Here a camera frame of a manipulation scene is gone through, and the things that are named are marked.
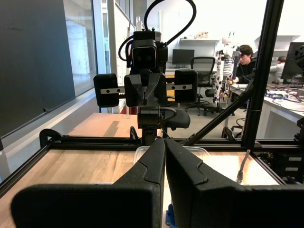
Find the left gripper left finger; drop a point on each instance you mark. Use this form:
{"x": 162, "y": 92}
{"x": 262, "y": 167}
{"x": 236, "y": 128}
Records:
{"x": 83, "y": 204}

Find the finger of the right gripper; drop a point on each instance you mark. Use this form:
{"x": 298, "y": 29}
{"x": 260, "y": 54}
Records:
{"x": 133, "y": 92}
{"x": 158, "y": 92}

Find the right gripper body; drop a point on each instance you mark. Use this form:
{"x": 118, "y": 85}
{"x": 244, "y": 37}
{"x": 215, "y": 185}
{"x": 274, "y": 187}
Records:
{"x": 107, "y": 95}

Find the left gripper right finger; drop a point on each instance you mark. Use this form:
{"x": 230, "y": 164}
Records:
{"x": 237, "y": 206}

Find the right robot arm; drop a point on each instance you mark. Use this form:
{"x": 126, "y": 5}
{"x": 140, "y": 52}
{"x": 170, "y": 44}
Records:
{"x": 147, "y": 118}

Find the clear plastic container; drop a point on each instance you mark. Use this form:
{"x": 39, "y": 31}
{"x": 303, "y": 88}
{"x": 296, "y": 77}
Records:
{"x": 202, "y": 150}

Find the black office chair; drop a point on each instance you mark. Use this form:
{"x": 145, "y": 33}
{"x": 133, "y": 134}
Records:
{"x": 183, "y": 120}
{"x": 204, "y": 71}

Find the black computer monitor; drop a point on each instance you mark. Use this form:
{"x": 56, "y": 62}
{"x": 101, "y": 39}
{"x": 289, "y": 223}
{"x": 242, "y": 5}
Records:
{"x": 183, "y": 57}
{"x": 292, "y": 71}

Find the window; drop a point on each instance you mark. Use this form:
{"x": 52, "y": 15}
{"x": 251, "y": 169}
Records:
{"x": 80, "y": 47}

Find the white humanoid robot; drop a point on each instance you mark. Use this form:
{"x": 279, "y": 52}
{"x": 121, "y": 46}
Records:
{"x": 218, "y": 78}

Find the white shelf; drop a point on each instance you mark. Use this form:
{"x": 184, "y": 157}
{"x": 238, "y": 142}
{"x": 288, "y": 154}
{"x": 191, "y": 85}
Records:
{"x": 199, "y": 44}

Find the blue socket block with lobes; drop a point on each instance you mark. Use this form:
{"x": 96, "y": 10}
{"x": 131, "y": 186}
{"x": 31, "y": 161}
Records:
{"x": 169, "y": 215}

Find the person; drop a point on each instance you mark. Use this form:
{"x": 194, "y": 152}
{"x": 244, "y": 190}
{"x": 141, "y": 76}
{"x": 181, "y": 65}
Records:
{"x": 245, "y": 69}
{"x": 278, "y": 70}

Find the white desk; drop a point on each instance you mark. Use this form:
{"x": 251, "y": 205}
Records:
{"x": 280, "y": 111}

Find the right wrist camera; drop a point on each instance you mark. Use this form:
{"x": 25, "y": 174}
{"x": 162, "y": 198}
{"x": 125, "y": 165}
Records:
{"x": 143, "y": 55}

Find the black frame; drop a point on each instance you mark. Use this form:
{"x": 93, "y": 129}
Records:
{"x": 261, "y": 95}

